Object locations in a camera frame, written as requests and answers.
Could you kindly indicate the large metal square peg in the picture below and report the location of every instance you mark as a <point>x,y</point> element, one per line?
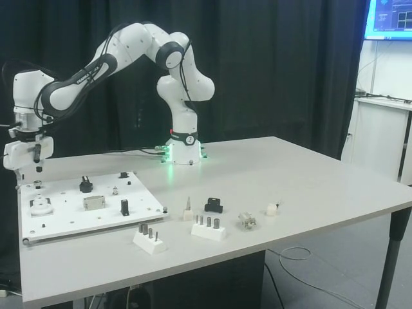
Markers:
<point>142,229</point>

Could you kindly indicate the white medium gear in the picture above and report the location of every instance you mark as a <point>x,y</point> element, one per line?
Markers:
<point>41,200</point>

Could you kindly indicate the blue screen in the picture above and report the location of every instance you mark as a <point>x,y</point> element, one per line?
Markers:
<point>391,17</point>

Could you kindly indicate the white task board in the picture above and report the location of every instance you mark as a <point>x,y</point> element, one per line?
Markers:
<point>96,219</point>

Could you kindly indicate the white large gear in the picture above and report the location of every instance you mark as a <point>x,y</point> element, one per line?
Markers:
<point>41,210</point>

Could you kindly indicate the metal boxy plug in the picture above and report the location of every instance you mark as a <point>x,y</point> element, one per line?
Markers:
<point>246,221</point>

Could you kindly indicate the white square peg holder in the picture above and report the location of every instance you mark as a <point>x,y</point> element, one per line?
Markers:
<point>149,246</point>

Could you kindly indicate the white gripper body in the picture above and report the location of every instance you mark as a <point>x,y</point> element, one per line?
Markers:
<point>22,153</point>

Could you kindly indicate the black round waterproof plug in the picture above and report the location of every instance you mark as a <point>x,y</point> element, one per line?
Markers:
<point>86,186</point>

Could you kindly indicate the white cabinet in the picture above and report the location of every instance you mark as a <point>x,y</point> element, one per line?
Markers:
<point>376,138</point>

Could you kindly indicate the small white plug holder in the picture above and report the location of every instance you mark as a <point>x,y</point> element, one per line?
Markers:
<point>187,215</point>

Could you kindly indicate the white round peg holder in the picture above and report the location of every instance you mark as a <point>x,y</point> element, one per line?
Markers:
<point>209,233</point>

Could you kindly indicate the medium metal square peg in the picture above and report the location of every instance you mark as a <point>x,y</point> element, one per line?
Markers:
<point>150,232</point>

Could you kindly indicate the dark table leg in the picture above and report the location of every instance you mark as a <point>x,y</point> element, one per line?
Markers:
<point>394,257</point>

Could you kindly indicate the metal bolt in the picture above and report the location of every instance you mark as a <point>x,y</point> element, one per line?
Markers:
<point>114,190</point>

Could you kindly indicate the metal BNC plug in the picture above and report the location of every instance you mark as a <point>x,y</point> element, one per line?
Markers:
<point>38,185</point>

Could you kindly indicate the medium metal round peg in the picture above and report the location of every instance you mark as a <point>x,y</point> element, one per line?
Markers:
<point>209,222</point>

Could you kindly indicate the large metal round peg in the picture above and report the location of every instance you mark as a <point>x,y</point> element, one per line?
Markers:
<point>216,223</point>

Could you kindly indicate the black D-SUB plug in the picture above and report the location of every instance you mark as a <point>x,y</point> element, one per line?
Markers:
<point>214,205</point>

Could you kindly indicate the black curtain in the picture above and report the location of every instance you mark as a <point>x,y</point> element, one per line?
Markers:
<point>289,64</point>

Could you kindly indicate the pale Ethernet plug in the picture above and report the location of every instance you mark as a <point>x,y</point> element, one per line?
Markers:
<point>188,203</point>

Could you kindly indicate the small metal round peg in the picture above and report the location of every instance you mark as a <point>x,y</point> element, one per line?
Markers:
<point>202,220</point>

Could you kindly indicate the small metal square peg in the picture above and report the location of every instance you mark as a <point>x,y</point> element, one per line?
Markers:
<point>156,236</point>

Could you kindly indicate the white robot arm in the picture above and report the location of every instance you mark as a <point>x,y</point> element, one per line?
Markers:
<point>135,45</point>

